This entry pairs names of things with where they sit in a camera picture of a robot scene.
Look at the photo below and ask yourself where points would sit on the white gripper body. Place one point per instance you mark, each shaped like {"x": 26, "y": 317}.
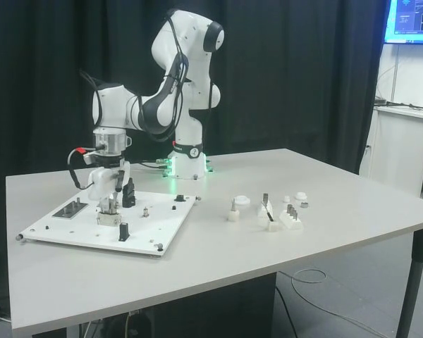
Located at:
{"x": 101, "y": 184}

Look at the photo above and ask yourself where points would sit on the grey waterproof plug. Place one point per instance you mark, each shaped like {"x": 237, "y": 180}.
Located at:
{"x": 108, "y": 206}

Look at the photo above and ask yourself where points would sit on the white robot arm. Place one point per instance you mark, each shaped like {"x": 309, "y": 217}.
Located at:
{"x": 187, "y": 119}

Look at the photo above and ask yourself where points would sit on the black upright plug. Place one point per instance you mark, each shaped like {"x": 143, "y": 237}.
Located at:
{"x": 123, "y": 233}

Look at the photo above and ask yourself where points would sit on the white task board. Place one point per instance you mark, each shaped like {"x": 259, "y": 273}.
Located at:
{"x": 74, "y": 232}

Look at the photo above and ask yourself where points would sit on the metal round peg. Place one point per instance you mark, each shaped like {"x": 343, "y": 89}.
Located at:
{"x": 233, "y": 205}

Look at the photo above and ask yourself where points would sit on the small white peg holder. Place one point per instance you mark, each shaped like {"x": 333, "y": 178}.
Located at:
{"x": 232, "y": 215}

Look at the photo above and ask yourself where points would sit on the white large gear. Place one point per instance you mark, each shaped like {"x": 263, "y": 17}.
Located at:
{"x": 242, "y": 201}

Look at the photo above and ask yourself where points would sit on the white square peg holder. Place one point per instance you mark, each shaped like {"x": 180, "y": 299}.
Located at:
{"x": 262, "y": 210}

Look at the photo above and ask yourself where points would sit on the metal square peg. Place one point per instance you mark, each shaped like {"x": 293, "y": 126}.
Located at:
{"x": 265, "y": 199}

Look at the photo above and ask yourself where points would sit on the black box under table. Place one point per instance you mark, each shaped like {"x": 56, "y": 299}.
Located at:
{"x": 215, "y": 310}

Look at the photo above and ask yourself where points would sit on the black bolt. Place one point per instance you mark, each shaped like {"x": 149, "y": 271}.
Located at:
{"x": 269, "y": 214}

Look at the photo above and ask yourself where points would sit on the white bolt holder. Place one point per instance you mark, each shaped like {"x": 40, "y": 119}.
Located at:
{"x": 274, "y": 227}

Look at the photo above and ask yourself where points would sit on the long white peg holder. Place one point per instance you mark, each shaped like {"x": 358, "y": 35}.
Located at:
{"x": 290, "y": 222}

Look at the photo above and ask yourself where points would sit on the white medium gear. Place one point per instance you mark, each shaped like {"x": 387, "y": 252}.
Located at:
{"x": 300, "y": 195}

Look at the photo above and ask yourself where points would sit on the metal BNC plug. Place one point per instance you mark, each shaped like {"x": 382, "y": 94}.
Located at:
{"x": 305, "y": 205}

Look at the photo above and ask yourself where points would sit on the black curtain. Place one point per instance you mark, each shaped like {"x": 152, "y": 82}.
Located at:
{"x": 285, "y": 88}

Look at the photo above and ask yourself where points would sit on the white cabinet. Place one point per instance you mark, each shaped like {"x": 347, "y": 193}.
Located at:
{"x": 398, "y": 151}

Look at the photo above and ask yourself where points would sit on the black table leg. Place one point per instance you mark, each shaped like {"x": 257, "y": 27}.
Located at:
{"x": 416, "y": 274}

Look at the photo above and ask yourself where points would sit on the blue screen monitor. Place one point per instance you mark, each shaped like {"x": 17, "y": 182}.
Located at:
{"x": 412, "y": 21}

